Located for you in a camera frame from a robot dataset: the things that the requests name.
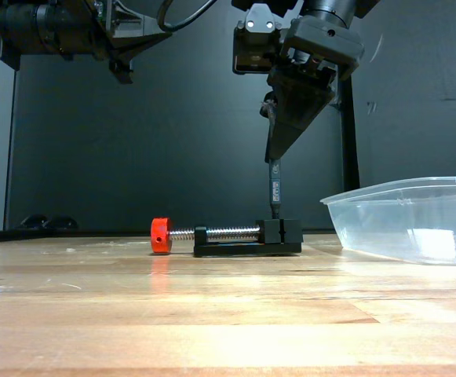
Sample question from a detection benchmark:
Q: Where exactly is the clear plastic container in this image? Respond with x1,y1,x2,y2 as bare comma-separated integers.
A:
320,175,456,267

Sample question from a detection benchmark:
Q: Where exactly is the black vise with orange knob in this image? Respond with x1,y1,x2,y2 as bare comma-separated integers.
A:
150,217,304,259

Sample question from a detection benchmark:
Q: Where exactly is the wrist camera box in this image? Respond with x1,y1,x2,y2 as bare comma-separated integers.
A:
232,2,283,75

